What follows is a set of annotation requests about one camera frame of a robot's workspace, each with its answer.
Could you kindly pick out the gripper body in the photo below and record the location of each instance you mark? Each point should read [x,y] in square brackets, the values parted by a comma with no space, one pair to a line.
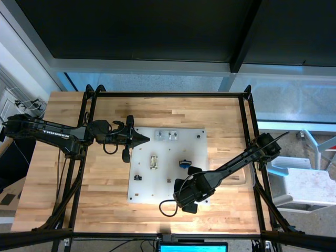
[186,194]
[128,136]

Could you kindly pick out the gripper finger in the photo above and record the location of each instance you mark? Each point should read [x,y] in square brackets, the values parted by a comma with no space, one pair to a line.
[138,142]
[139,137]

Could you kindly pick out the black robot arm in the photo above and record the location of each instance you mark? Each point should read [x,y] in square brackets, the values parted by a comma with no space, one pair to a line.
[236,160]
[52,132]

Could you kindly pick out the grey connector housing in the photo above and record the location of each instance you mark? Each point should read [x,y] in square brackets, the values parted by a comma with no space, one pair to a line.
[154,162]

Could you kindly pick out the clear block with pins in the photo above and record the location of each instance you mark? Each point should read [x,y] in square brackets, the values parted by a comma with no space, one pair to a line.
[166,135]

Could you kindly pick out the small black clamp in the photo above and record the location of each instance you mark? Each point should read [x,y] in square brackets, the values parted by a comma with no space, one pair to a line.
[138,177]

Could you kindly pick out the white board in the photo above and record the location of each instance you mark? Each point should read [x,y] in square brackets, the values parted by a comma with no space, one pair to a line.
[147,189]

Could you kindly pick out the clear plastic tub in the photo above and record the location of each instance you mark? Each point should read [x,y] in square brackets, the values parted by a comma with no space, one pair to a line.
[237,181]

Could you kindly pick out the blue screen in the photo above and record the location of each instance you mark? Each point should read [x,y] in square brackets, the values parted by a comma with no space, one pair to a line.
[193,248]

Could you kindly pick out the white plastic stool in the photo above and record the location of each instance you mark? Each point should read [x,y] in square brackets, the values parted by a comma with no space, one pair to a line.
[309,183]

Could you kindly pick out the cardboard box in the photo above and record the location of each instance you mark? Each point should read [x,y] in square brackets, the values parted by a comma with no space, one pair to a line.
[15,189]

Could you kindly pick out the blue black connector mount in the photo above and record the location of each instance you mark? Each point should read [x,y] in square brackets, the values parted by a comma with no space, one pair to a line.
[183,164]

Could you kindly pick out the black table camera mount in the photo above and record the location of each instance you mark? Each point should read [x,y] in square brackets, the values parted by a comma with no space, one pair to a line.
[166,237]

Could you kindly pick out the black table frame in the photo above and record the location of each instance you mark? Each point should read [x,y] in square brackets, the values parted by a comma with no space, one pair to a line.
[162,95]

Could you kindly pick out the black wall pillar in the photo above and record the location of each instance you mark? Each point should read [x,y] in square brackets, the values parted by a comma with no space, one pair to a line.
[244,39]

